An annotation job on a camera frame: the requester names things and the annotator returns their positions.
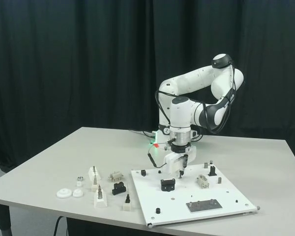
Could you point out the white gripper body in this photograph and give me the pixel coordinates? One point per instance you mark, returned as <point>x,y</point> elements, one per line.
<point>172,163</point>

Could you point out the metal BNC plug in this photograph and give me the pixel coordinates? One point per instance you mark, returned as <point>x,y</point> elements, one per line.
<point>180,175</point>

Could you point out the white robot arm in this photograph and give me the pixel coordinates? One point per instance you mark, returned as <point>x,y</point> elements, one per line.
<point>199,78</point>

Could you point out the white task board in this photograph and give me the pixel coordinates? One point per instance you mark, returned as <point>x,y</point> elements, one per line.
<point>199,194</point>

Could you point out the black USB plug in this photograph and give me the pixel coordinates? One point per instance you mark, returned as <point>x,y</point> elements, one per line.
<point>127,198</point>

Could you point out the black D-SUB plug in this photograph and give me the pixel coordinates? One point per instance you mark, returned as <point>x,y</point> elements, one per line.
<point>118,188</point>

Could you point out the beige waterproof plug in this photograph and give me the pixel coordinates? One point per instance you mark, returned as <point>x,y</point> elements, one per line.
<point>113,177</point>

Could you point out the white USB plug holder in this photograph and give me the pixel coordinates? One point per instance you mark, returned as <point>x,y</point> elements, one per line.
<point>127,206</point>

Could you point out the long white peg holder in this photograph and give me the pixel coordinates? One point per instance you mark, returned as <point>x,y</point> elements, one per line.
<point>93,175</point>

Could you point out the short white peg holder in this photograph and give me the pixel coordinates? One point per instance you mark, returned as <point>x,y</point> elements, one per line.
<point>100,202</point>

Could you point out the metal hex nut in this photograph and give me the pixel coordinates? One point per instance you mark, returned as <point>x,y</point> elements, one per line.
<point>80,177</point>

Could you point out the white small gear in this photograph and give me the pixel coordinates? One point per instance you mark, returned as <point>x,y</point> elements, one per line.
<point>79,183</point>

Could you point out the white medium gear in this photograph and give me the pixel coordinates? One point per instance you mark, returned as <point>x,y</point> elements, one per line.
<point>78,193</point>

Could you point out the white large gear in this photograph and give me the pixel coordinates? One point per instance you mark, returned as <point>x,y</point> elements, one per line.
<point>64,193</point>

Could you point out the black curtain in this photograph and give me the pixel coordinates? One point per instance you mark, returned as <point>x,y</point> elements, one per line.
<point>64,61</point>

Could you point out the grey table leg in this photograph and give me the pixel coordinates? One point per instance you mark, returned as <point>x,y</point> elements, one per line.
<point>2,218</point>

